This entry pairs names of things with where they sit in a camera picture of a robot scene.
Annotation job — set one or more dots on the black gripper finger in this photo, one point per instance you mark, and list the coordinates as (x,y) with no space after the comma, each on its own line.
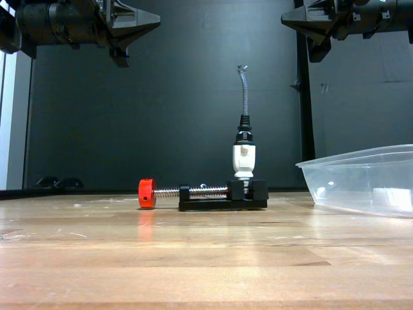
(145,20)
(319,36)
(297,18)
(124,37)

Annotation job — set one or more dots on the white receptacle socket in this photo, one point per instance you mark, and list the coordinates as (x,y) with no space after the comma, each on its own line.
(244,164)

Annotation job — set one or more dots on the clear plastic tub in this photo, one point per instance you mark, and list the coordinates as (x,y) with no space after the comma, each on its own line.
(355,181)

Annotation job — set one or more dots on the white block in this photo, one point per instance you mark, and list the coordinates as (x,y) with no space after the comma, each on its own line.
(392,197)

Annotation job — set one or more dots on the black vise clamp red knob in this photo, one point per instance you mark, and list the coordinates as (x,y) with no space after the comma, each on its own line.
(222,205)

